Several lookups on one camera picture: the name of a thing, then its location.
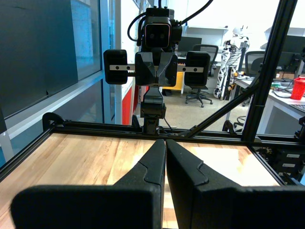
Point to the black controller box stack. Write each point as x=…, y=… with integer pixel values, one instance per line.
x=286, y=162

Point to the large black monitor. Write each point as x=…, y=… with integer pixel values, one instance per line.
x=291, y=47

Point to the red plastic cup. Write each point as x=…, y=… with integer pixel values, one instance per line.
x=297, y=89

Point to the yellow cabinet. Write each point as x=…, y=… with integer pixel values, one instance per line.
x=180, y=81

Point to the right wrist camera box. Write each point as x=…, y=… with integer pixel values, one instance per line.
x=157, y=32

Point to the white humanoid robot figure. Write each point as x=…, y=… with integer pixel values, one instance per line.
x=225, y=59

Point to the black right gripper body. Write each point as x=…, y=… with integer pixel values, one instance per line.
x=115, y=57

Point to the black aluminium table frame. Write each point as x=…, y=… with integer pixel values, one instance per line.
x=274, y=59

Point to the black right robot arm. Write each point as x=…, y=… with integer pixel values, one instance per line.
x=152, y=105

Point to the black frame clamp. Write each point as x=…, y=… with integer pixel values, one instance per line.
x=136, y=120
x=227, y=125
x=51, y=117

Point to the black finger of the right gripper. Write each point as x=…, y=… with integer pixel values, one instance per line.
x=168, y=69
x=144, y=69

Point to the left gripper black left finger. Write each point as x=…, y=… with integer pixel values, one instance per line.
x=95, y=207

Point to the white desk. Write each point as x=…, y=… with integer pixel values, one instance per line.
x=281, y=105

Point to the white wall shelf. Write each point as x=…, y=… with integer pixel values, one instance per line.
x=207, y=29

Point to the white and red cabinet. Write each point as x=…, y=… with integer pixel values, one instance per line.
x=127, y=105

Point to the small black monitor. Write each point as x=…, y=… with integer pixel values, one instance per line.
x=190, y=44

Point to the grey mesh office chair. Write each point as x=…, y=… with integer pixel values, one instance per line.
x=253, y=59

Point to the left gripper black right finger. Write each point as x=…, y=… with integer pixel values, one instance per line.
x=238, y=207

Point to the black office chair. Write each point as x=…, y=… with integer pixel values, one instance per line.
x=199, y=97

